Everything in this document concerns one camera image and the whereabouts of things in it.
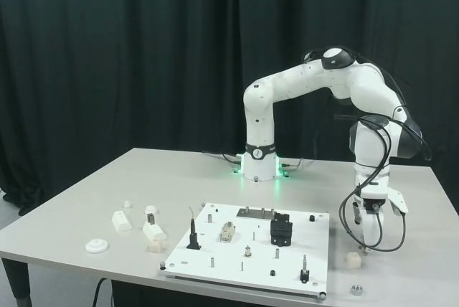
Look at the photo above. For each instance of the black D-SUB plug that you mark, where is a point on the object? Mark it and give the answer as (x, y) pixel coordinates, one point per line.
(280, 230)

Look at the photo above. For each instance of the metal nut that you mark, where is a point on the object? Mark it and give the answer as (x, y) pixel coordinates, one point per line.
(357, 289)

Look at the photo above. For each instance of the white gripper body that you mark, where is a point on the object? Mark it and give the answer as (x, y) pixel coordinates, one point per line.
(373, 221)

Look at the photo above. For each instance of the black table leg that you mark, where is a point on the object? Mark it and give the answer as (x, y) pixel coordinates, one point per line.
(16, 282)

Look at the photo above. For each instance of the small white cube holder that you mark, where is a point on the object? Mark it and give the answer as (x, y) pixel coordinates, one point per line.
(353, 260)

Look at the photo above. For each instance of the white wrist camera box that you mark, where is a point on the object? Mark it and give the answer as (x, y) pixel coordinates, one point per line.
(399, 203)

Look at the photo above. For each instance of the metal BNC plug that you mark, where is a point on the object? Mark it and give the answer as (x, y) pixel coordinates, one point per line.
(247, 251)

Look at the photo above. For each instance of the beige connector plug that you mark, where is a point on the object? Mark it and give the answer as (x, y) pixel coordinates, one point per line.
(226, 232)

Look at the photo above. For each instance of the long white holder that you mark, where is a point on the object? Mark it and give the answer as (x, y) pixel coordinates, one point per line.
(121, 221)

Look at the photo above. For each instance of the white small gear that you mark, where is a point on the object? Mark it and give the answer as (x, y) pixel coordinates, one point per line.
(126, 204)

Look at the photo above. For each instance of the metal square peg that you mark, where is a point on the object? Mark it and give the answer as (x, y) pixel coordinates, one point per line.
(150, 218)

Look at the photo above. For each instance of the black curtain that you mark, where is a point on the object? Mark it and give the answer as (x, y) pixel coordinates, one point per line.
(107, 52)

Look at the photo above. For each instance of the metal bolt in black socket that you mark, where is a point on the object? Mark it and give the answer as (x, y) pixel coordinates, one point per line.
(304, 272)

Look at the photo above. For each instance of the white holder with peg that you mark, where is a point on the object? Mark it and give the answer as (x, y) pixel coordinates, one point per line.
(155, 231)

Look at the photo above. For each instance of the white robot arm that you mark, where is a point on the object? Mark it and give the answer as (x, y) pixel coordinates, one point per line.
(283, 81)

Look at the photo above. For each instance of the white large gear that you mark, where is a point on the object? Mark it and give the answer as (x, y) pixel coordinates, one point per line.
(97, 246)

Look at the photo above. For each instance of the white task board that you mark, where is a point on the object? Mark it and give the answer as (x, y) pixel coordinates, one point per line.
(229, 278)

